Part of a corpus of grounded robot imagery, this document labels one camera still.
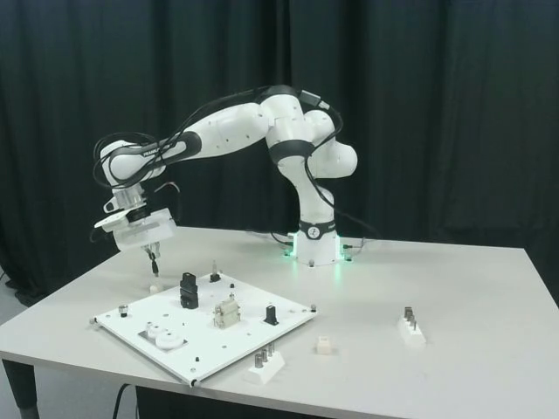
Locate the white medium gear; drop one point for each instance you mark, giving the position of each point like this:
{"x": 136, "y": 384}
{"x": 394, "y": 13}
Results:
{"x": 154, "y": 333}

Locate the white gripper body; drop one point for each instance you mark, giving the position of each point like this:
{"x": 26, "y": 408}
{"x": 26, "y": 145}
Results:
{"x": 146, "y": 231}

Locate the dark table leg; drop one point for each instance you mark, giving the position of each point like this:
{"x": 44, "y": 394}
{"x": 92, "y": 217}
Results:
{"x": 19, "y": 388}

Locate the white large gear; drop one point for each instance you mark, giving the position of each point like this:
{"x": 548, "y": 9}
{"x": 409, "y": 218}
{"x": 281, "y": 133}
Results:
{"x": 168, "y": 341}

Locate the clear Ethernet plug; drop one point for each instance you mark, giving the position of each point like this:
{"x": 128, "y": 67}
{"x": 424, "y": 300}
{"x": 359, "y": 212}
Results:
{"x": 214, "y": 268}

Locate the white round peg holder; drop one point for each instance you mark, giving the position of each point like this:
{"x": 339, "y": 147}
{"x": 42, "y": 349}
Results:
{"x": 266, "y": 373}

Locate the metal round peg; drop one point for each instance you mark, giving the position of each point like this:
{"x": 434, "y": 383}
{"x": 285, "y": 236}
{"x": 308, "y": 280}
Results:
{"x": 264, "y": 355}
{"x": 257, "y": 361}
{"x": 271, "y": 350}

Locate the white cube holder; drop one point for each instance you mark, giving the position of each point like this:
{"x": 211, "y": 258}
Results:
{"x": 323, "y": 345}

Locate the white square peg holder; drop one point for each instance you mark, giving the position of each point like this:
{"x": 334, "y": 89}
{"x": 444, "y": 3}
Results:
{"x": 412, "y": 336}

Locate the white task board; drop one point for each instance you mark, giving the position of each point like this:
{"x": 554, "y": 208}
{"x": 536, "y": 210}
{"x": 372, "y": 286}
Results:
{"x": 244, "y": 331}

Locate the metal BNC plug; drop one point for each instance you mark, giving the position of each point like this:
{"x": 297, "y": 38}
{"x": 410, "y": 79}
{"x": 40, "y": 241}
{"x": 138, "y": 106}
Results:
{"x": 124, "y": 311}

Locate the metal waterproof plug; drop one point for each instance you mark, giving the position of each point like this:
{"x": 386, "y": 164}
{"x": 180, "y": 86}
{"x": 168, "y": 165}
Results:
{"x": 227, "y": 313}

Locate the small white USB holder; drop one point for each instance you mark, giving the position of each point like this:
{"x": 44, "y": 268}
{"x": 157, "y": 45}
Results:
{"x": 156, "y": 288}

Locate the black D-SUB plug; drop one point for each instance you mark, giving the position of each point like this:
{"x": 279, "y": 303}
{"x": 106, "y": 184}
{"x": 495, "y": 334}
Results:
{"x": 188, "y": 292}

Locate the black curtains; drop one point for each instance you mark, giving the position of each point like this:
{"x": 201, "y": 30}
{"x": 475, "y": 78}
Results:
{"x": 65, "y": 87}

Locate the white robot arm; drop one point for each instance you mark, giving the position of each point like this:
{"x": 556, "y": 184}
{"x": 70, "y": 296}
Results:
{"x": 236, "y": 126}

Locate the flat white mounting plate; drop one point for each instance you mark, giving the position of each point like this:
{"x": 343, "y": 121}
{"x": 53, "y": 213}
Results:
{"x": 111, "y": 221}

